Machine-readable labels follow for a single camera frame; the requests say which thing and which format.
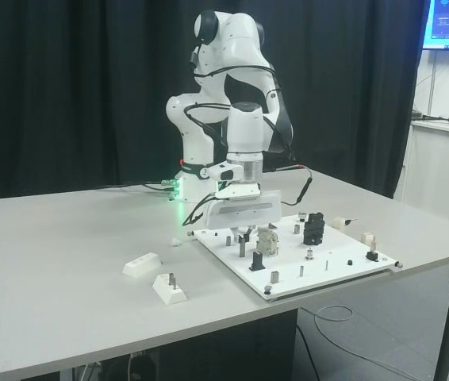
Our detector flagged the silver flange ring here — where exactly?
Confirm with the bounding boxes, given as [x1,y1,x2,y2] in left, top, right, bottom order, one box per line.
[226,160,264,183]

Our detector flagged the black curtains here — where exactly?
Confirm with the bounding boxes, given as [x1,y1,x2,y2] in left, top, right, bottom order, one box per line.
[0,0,428,358]

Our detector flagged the white task board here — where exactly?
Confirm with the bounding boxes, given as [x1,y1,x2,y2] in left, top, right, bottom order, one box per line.
[191,212,405,303]

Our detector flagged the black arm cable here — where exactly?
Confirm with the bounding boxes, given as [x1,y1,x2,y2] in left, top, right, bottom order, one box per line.
[192,65,295,162]
[182,102,233,167]

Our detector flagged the black camera cable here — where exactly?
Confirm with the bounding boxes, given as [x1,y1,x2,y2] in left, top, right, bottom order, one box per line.
[182,193,217,228]

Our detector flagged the white square peg holder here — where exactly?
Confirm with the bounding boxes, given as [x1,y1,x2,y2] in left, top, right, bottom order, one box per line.
[152,272,188,306]

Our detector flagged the black D-SUB plug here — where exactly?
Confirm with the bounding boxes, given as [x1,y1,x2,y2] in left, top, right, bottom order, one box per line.
[302,212,327,245]

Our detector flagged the black base cable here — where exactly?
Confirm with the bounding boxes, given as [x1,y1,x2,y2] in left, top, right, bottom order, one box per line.
[140,188,182,200]
[105,179,170,188]

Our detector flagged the black device on cabinet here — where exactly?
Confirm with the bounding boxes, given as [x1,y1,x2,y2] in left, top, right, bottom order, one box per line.
[409,112,449,130]

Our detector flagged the grey floor cable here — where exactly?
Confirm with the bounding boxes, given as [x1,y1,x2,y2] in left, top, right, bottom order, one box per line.
[312,304,368,381]

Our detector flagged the white round peg holder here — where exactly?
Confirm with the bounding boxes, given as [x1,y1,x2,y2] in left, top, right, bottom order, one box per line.
[122,253,163,278]

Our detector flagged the white cabinet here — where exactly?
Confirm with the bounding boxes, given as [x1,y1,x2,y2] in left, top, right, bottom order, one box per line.
[393,118,449,231]

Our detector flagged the flat white mounting plate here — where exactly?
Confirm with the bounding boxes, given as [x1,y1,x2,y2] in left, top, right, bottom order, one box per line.
[213,182,261,199]

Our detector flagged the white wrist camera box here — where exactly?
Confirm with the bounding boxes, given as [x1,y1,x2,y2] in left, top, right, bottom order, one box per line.
[201,161,245,182]

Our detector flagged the beige latched connector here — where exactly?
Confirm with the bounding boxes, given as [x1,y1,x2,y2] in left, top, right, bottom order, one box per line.
[255,229,280,255]

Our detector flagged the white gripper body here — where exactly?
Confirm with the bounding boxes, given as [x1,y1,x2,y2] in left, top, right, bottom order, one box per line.
[202,189,283,232]

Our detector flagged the black box under table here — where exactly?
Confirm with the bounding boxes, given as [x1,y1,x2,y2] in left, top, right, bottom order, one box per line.
[144,307,301,381]

